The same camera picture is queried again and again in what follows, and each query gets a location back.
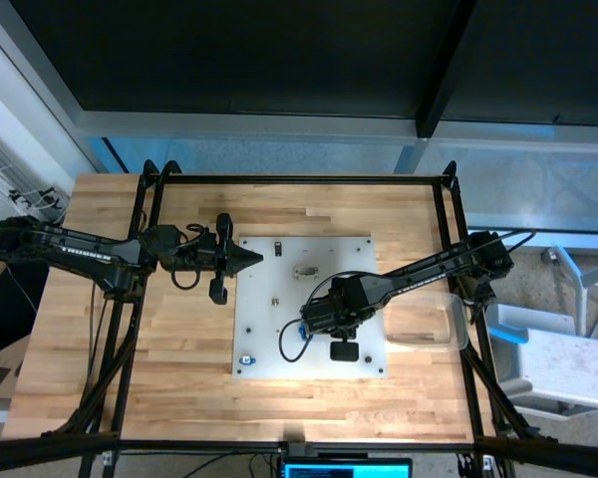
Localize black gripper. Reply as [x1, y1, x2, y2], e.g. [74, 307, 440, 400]
[300, 292, 369, 345]
[198, 212, 265, 306]

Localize white taskboard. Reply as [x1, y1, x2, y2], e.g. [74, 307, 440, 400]
[232, 234, 389, 380]

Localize clear plastic tub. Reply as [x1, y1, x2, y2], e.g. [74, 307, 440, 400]
[384, 291, 470, 353]

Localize laptop screen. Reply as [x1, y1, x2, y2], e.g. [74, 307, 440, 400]
[277, 457, 414, 478]

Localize white step stool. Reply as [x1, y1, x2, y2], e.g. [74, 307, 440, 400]
[487, 301, 598, 422]

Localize cardboard box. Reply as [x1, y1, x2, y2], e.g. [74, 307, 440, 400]
[0, 333, 31, 399]

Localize black arched forearm cable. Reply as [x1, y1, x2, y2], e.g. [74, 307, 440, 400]
[300, 271, 380, 313]

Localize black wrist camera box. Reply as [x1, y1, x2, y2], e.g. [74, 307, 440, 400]
[329, 340, 359, 363]

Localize black looped gripper cable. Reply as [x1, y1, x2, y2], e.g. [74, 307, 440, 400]
[278, 318, 314, 364]

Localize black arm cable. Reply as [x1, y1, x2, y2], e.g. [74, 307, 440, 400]
[171, 222, 206, 292]

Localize black metal frame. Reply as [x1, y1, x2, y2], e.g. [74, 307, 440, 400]
[0, 158, 598, 478]

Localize black table level camera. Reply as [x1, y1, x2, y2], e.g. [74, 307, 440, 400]
[282, 431, 309, 455]

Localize black right shoulder cable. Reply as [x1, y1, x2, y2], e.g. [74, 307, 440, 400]
[492, 228, 539, 261]

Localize grey chair frame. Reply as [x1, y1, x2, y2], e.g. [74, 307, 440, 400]
[542, 243, 598, 345]

